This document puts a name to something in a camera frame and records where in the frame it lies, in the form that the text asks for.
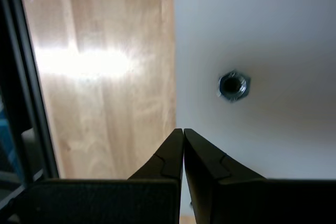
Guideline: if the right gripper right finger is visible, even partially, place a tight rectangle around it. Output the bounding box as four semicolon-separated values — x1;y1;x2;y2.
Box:
184;129;336;224

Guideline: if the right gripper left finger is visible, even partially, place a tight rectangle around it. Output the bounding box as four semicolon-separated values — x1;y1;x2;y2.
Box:
10;128;184;224

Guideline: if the steel nut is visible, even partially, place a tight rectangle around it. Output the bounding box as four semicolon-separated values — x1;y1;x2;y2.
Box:
217;68;252;103

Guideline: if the white task board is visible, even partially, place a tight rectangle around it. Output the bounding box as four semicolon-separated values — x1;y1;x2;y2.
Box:
172;0;336;217

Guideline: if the black frame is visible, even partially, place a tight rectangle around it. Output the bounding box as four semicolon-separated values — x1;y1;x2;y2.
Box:
0;0;60;209

